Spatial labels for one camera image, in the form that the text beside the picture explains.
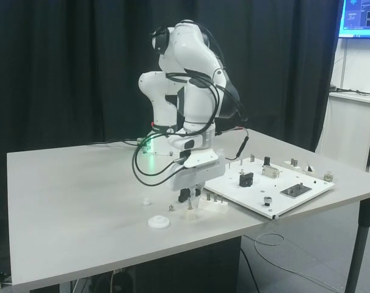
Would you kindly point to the small metal bolt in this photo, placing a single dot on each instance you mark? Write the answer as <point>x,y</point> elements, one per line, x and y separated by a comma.
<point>171,208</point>

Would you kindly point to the black curtain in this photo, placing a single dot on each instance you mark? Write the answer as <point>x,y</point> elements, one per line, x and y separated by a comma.
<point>66,70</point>

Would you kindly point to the white cabinet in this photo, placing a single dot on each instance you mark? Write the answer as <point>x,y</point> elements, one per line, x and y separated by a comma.
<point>353,131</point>

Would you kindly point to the dark grey table leg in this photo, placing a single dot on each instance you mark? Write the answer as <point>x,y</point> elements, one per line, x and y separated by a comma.
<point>360,238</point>

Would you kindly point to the small metal plug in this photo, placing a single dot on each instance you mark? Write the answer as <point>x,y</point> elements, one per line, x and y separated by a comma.
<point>328,177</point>

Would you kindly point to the white peg holder block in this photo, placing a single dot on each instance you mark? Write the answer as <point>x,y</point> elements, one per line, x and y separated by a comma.
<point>214,206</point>

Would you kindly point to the white holder with metal pegs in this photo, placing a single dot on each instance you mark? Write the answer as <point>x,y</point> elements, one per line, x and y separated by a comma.
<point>292,164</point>

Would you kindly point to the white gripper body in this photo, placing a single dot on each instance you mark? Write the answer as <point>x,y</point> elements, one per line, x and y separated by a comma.
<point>200,175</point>

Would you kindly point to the blue screen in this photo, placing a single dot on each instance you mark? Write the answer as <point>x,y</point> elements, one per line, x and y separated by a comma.
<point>360,18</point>

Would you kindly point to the clear Ethernet plug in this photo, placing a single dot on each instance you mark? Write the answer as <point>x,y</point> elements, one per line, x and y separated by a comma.
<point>190,204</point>

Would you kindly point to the metal BNC plug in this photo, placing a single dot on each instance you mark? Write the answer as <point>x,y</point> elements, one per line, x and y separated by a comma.
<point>267,201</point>

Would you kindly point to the white small gear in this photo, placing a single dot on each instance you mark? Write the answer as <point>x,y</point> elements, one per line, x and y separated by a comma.
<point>146,201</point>

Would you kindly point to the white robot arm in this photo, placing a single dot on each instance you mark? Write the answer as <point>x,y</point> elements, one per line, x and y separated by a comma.
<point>191,100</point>

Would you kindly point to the black USB plug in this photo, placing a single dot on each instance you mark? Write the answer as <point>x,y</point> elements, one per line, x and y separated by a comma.
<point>267,161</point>

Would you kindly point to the white task board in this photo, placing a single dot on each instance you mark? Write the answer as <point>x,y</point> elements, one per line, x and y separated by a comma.
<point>264,189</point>

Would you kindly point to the black plug in white holder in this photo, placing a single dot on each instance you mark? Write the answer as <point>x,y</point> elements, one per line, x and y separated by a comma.
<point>310,168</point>

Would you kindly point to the white large gear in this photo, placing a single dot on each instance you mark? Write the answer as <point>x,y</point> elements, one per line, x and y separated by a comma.
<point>158,222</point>

